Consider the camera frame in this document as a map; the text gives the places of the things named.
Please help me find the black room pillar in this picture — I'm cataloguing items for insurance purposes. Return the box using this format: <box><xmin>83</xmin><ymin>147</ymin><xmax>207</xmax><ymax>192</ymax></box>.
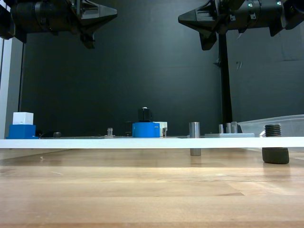
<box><xmin>213</xmin><ymin>32</ymin><xmax>234</xmax><ymax>124</ymax></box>

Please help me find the large black bolt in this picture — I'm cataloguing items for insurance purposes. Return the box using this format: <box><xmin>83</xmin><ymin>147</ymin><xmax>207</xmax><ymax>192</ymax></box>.
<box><xmin>261</xmin><ymin>123</ymin><xmax>290</xmax><ymax>164</ymax></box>

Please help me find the white connector housing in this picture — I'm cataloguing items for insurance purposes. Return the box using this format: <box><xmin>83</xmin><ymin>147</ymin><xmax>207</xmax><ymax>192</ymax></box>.
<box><xmin>153</xmin><ymin>121</ymin><xmax>168</xmax><ymax>138</ymax></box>

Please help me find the white cube block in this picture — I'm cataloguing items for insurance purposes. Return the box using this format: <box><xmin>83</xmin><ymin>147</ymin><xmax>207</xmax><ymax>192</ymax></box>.
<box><xmin>12</xmin><ymin>112</ymin><xmax>34</xmax><ymax>125</ymax></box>

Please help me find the blue square holder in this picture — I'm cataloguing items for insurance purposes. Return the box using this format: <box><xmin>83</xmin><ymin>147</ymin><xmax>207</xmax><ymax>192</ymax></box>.
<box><xmin>5</xmin><ymin>124</ymin><xmax>40</xmax><ymax>140</ymax></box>

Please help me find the thick steel cylinder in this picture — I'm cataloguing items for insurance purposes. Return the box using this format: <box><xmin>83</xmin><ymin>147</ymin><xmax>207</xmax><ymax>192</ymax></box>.
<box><xmin>189</xmin><ymin>122</ymin><xmax>201</xmax><ymax>156</ymax></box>

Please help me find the black plug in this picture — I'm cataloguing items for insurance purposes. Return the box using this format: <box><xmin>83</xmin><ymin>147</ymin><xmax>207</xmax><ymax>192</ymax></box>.
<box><xmin>124</xmin><ymin>121</ymin><xmax>133</xmax><ymax>137</ymax></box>

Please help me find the blue round holder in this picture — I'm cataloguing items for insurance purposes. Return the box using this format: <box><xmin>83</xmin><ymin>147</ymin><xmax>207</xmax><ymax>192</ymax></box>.
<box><xmin>132</xmin><ymin>122</ymin><xmax>161</xmax><ymax>138</ymax></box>

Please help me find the white board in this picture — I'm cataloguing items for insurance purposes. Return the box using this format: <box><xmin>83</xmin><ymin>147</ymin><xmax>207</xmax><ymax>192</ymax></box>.
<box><xmin>0</xmin><ymin>136</ymin><xmax>304</xmax><ymax>150</ymax></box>

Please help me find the grey metal plate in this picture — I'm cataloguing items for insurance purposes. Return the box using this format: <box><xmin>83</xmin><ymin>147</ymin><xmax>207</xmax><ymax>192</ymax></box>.
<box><xmin>204</xmin><ymin>133</ymin><xmax>256</xmax><ymax>138</ymax></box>

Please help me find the black connector with silver top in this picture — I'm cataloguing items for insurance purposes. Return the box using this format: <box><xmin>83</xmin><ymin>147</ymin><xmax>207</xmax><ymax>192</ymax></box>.
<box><xmin>137</xmin><ymin>107</ymin><xmax>154</xmax><ymax>123</ymax></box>

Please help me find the clear plastic tub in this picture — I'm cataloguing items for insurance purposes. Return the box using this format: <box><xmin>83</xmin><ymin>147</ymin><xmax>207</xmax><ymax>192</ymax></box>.
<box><xmin>237</xmin><ymin>114</ymin><xmax>304</xmax><ymax>138</ymax></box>

